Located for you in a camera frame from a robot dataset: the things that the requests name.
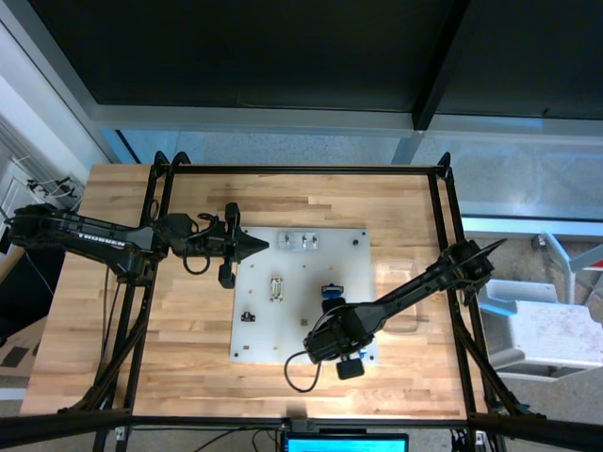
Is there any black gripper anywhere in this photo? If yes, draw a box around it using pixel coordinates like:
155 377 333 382
321 297 366 381
206 202 269 289

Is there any screen with blue edge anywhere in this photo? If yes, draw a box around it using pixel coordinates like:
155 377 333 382
281 432 410 452

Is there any white plastic board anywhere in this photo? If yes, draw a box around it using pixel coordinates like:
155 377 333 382
230 226 382 363

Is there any clear plastic tub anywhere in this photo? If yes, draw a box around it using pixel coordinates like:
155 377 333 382
375 257 432 336

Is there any white plastic step stool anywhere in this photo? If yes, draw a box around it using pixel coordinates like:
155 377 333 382
480 277 603 382

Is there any brown cardboard box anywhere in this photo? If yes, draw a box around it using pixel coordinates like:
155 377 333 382
0 315 48 378

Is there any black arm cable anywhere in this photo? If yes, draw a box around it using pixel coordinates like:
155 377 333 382
181 244 211 276
283 349 322 394

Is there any small black camera box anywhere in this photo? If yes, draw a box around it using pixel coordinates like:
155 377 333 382
281 408 316 432

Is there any black metal frame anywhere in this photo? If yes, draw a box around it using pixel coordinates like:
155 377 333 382
0 150 603 452

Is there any black and white cable bundle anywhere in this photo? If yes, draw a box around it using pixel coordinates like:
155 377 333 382
25 176 81 202

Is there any grey metal chair frame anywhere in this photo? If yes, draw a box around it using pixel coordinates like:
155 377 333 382
530 230 603 307

